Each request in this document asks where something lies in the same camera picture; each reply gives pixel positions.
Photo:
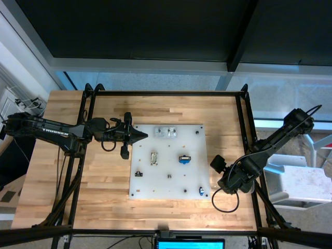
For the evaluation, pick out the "blue clamp with black block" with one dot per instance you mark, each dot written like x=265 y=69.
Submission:
x=184 y=160

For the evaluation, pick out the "small blue white connector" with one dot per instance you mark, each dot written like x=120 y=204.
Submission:
x=201 y=191

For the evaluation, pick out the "white plastic cart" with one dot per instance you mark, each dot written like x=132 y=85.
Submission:
x=303 y=181

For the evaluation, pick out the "beige connector housing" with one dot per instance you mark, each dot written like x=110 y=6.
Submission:
x=154 y=158

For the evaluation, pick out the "clear plastic tub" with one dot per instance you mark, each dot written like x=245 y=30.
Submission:
x=251 y=188

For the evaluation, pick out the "screen with blue edge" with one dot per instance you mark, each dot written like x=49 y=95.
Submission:
x=190 y=245

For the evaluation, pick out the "small black clamp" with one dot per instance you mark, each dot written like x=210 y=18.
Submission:
x=139 y=173

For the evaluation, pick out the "grey metal stand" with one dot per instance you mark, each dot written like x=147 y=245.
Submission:
x=312 y=147

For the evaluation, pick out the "black aluminium frame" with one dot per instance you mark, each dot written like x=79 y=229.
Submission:
x=166 y=93

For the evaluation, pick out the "white mounting board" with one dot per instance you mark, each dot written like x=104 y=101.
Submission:
x=168 y=155

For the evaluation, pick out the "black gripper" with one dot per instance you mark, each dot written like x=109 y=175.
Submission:
x=234 y=181
x=116 y=132

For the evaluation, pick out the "small black camera box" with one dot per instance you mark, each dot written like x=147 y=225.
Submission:
x=164 y=232

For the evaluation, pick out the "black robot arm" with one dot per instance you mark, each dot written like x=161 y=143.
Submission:
x=52 y=131
x=275 y=140

